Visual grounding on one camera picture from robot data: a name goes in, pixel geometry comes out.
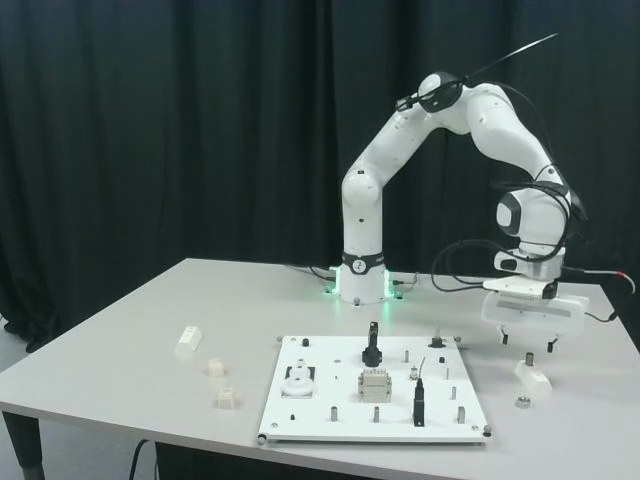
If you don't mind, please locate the black waterproof plug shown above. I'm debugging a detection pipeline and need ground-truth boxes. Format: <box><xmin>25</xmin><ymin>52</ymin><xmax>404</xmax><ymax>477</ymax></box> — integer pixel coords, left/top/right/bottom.
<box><xmin>360</xmin><ymin>322</ymin><xmax>384</xmax><ymax>367</ymax></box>

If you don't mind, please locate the thin black rod red tag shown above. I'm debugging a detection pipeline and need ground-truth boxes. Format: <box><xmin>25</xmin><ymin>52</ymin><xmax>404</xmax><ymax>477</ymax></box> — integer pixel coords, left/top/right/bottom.
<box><xmin>562</xmin><ymin>268</ymin><xmax>634</xmax><ymax>324</ymax></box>

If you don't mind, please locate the metal D-SUB connector block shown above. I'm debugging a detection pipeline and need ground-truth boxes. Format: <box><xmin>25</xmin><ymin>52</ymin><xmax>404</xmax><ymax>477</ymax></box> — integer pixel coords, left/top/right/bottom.
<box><xmin>356</xmin><ymin>370</ymin><xmax>392</xmax><ymax>404</ymax></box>

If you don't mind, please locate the dark table leg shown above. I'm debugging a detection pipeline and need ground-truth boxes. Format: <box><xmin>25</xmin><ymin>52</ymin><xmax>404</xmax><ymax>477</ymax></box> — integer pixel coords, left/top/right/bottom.
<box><xmin>1</xmin><ymin>411</ymin><xmax>42</xmax><ymax>480</ymax></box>

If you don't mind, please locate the black floor cable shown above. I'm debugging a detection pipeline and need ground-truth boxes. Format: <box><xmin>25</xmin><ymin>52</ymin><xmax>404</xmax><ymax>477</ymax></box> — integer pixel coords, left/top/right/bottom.
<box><xmin>130</xmin><ymin>439</ymin><xmax>152</xmax><ymax>480</ymax></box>

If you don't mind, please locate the black base cable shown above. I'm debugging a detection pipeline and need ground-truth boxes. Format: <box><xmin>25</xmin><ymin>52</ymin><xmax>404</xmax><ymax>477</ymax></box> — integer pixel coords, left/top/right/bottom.
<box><xmin>284</xmin><ymin>263</ymin><xmax>338</xmax><ymax>282</ymax></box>

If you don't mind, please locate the black USB plug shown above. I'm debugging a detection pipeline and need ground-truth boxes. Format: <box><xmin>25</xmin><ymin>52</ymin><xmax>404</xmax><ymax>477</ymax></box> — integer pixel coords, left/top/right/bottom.
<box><xmin>412</xmin><ymin>356</ymin><xmax>428</xmax><ymax>428</ymax></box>

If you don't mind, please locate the white large gear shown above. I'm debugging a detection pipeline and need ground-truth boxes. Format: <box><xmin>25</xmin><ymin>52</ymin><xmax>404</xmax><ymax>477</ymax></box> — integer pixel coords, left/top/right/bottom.
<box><xmin>282</xmin><ymin>378</ymin><xmax>316</xmax><ymax>399</ymax></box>

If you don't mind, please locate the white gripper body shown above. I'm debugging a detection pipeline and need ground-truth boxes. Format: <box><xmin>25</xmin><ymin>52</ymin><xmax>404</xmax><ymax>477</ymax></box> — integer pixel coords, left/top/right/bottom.
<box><xmin>479</xmin><ymin>291</ymin><xmax>588</xmax><ymax>336</ymax></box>

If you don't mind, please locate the black curtain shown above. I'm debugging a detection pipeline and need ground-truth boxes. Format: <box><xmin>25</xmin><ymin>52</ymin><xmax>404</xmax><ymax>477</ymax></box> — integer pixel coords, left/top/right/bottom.
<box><xmin>0</xmin><ymin>0</ymin><xmax>640</xmax><ymax>354</ymax></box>

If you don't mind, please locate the white task board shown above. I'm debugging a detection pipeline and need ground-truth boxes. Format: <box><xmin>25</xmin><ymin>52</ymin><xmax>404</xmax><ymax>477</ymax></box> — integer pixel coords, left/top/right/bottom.
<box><xmin>256</xmin><ymin>333</ymin><xmax>495</xmax><ymax>445</ymax></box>

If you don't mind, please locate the white long peg holder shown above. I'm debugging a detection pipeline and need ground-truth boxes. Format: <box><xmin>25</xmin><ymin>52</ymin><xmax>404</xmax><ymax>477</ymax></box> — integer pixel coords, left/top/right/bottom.
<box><xmin>513</xmin><ymin>361</ymin><xmax>554</xmax><ymax>399</ymax></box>

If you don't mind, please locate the black cable tie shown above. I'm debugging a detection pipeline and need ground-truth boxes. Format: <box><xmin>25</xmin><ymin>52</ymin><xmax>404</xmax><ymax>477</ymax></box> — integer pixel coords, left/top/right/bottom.
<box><xmin>463</xmin><ymin>32</ymin><xmax>560</xmax><ymax>82</ymax></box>

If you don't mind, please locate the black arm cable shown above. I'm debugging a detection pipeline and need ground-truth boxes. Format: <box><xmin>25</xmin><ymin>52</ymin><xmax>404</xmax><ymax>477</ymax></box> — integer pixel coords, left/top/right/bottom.
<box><xmin>397</xmin><ymin>74</ymin><xmax>589</xmax><ymax>294</ymax></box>

